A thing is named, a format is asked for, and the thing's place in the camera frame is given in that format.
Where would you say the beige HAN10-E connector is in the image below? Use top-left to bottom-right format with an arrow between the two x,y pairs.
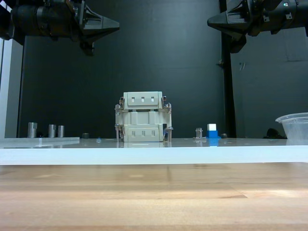
116,91 -> 173,114

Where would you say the black frame post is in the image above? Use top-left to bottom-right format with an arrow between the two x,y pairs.
218,31 -> 238,138

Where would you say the black rounded object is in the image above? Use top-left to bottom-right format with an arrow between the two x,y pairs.
266,128 -> 288,140

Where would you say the blue socket holder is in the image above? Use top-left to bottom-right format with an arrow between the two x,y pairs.
206,130 -> 221,140

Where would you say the large notched metal cylinder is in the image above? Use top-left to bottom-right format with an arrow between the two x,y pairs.
27,122 -> 39,139

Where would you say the light grey upright panel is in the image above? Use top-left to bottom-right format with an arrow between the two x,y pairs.
0,37 -> 25,139

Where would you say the clear acrylic plate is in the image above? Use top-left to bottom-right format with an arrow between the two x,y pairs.
0,137 -> 81,149

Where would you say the white board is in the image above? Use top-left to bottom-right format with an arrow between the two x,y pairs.
0,137 -> 308,166

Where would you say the beige connector socket base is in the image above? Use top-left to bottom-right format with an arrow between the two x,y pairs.
115,111 -> 173,142

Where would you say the clear plastic peg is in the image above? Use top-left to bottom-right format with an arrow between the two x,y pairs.
192,128 -> 207,141

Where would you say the clear plastic tub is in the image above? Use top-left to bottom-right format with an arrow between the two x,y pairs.
275,112 -> 308,146

